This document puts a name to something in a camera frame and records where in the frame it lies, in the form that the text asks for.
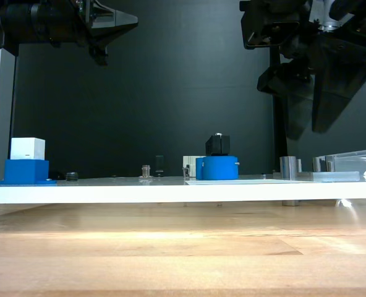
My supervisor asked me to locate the silver metal cylinder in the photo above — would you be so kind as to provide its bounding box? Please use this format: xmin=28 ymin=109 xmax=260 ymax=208
xmin=279 ymin=156 xmax=297 ymax=181

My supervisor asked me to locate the clear plastic tub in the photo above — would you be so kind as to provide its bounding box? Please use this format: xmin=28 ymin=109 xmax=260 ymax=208
xmin=312 ymin=147 xmax=366 ymax=184

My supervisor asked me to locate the black clamp block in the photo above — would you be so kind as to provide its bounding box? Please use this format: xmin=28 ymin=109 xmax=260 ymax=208
xmin=205 ymin=132 xmax=232 ymax=157

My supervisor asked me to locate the blue round holder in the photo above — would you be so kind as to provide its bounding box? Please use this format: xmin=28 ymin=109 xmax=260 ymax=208
xmin=195 ymin=155 xmax=240 ymax=181

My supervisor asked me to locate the white cube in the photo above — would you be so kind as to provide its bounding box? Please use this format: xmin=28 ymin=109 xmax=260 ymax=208
xmin=10 ymin=137 xmax=46 ymax=161

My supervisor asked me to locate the blue square base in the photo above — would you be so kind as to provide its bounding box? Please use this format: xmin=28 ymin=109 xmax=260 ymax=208
xmin=0 ymin=158 xmax=57 ymax=186

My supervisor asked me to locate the small clear connector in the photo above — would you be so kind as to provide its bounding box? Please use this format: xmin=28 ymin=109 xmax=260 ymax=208
xmin=138 ymin=164 xmax=153 ymax=179

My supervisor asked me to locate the white board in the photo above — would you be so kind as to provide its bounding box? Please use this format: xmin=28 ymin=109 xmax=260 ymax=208
xmin=0 ymin=178 xmax=366 ymax=205

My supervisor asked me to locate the black aluminium frame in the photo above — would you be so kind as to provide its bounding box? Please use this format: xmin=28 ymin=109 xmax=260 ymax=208
xmin=268 ymin=46 xmax=288 ymax=174

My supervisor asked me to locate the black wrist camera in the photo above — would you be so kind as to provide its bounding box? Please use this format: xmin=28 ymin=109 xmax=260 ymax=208
xmin=240 ymin=19 xmax=301 ymax=50

